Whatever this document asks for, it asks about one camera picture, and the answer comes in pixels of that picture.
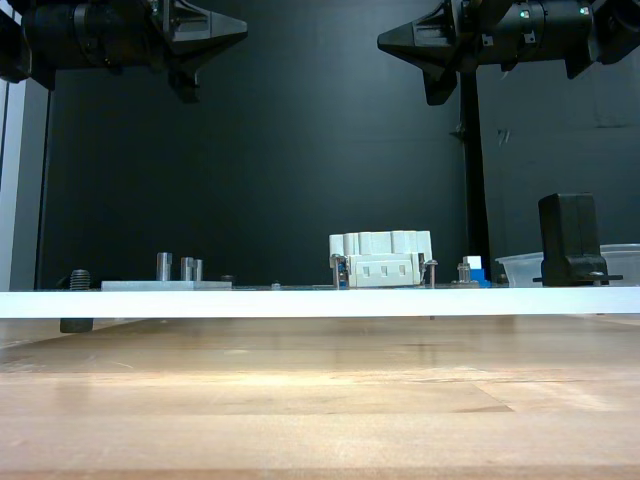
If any black metal frame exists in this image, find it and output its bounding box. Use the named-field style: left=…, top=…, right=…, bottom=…
left=449, top=68, right=494, bottom=292

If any grey metal plate with pegs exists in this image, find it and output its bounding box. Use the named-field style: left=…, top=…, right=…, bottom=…
left=101, top=252, right=234, bottom=292

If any white task board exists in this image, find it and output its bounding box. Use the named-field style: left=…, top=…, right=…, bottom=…
left=0, top=285, right=640, bottom=320

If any small blue clamp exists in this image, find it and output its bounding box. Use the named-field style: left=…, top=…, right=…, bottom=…
left=463, top=255, right=489, bottom=288

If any black USB socket mount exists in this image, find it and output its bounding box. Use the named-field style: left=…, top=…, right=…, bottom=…
left=532, top=192, right=625, bottom=288

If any clear plastic tub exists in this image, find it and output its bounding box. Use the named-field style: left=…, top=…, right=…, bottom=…
left=494, top=243, right=640, bottom=289

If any beige multi-pin connector housing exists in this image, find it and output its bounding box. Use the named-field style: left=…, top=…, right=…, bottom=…
left=328, top=229, right=440, bottom=289

